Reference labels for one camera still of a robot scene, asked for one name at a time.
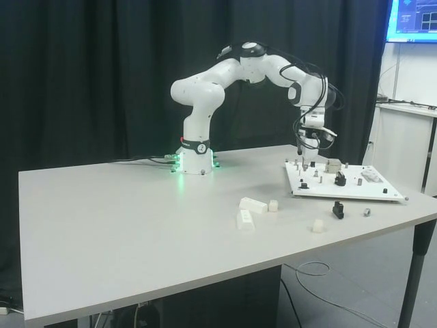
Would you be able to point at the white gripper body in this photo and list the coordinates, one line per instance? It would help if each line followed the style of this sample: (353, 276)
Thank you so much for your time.
(312, 143)

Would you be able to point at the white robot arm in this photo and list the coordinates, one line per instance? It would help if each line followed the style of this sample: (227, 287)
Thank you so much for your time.
(201, 92)

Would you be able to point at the metal block on board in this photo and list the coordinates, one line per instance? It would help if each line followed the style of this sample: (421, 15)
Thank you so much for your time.
(334, 166)

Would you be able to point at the small black plug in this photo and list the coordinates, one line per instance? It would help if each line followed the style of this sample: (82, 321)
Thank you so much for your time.
(303, 184)

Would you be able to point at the black stepped plug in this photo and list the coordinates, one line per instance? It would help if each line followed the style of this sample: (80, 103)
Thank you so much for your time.
(340, 179)

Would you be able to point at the white task board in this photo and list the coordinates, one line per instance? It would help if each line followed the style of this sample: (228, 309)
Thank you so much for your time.
(341, 193)

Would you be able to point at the white plug part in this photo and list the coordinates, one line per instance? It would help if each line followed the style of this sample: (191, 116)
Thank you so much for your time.
(370, 177)

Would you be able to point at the black D-SUB plug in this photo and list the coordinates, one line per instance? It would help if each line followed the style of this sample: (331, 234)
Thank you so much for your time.
(337, 209)

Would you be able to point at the small white cube holder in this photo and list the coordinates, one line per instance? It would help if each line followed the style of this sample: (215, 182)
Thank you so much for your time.
(273, 205)
(316, 226)

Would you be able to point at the long white holder block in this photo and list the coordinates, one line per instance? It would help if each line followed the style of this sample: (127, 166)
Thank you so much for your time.
(252, 204)

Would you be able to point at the metal BNC plug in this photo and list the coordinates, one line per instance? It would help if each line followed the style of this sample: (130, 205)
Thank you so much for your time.
(367, 212)

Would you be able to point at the white cabinet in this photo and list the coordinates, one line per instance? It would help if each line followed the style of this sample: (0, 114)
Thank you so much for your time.
(403, 147)

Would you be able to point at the white holder block with holes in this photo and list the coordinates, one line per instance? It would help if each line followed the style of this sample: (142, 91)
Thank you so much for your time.
(244, 220)

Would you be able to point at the blue screen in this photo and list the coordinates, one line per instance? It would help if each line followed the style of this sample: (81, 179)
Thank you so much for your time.
(413, 20)

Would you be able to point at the dark table leg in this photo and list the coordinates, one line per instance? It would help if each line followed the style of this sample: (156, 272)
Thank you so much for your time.
(414, 273)

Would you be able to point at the black curtains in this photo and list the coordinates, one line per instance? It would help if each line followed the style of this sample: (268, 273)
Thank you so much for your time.
(102, 68)

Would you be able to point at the white power strip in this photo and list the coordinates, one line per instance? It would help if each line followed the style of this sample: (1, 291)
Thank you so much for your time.
(3, 310)

